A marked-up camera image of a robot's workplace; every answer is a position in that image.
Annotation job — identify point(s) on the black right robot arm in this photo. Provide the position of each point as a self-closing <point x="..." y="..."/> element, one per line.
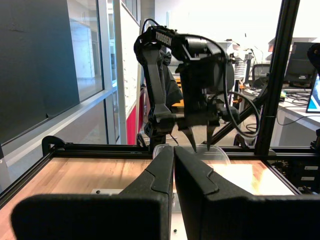
<point x="162" y="40"/>

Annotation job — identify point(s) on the black computer monitor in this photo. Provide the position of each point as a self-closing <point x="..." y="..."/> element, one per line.
<point x="300" y="62"/>

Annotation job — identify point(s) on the red partition panel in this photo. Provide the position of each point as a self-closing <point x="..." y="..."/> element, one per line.
<point x="131" y="125"/>

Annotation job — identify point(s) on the blue lit screen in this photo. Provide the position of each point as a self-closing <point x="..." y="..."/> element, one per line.
<point x="314" y="95"/>

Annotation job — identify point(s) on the clear plastic tub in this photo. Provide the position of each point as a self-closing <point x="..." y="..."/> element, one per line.
<point x="220" y="156"/>

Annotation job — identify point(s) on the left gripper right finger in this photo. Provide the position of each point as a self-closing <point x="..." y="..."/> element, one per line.
<point x="237" y="217"/>

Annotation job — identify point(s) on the black mesh office chair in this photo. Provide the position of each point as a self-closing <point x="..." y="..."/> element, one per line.
<point x="260" y="73"/>

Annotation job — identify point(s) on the black aluminium frame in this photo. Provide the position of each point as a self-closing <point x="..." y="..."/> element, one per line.
<point x="275" y="75"/>

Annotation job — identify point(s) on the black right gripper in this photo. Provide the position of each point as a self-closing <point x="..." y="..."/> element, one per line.
<point x="202" y="112"/>

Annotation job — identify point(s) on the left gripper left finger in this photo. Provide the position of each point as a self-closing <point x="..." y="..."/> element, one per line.
<point x="125" y="215"/>

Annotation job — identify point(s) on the white office desk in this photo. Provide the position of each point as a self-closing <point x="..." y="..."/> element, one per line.
<point x="295" y="112"/>

